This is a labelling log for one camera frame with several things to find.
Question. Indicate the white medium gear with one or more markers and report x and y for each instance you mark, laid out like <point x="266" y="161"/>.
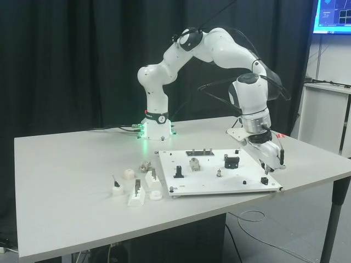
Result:
<point x="155" y="195"/>

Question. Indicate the small metal plug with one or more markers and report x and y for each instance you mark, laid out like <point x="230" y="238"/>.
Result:
<point x="144" y="167"/>

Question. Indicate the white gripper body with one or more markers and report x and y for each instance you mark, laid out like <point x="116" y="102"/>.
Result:
<point x="270" y="154"/>

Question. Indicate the short metal square peg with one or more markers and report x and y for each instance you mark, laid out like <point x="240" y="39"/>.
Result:
<point x="154" y="174"/>

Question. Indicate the thin black bolt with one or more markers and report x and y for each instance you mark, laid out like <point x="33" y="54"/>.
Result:
<point x="116" y="184"/>

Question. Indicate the black curtains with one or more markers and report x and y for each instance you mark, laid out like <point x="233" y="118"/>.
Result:
<point x="55" y="68"/>

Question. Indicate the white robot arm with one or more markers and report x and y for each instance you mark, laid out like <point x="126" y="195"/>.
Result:
<point x="219" y="49"/>

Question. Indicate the dark grey table leg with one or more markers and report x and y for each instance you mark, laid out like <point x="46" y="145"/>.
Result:
<point x="333" y="219"/>

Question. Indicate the large white peg holder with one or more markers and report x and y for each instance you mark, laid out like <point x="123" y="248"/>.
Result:
<point x="136" y="201"/>

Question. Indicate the white task board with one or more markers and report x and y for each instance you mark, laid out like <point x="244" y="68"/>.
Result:
<point x="214" y="178"/>

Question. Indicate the white round holder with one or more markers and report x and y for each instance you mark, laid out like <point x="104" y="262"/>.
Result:
<point x="117" y="191"/>

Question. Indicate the small white peg holder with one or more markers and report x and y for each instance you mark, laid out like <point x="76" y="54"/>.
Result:
<point x="152" y="183"/>

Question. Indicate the white flat mounting plate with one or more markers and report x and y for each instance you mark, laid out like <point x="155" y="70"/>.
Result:
<point x="235" y="134"/>

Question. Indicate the blue monitor screen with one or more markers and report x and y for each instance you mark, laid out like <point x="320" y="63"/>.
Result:
<point x="334" y="16"/>

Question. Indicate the tall metal square peg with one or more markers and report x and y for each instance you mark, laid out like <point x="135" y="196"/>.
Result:
<point x="137" y="187"/>

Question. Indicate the white cabinet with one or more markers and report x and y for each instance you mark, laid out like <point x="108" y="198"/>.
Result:
<point x="323" y="117"/>

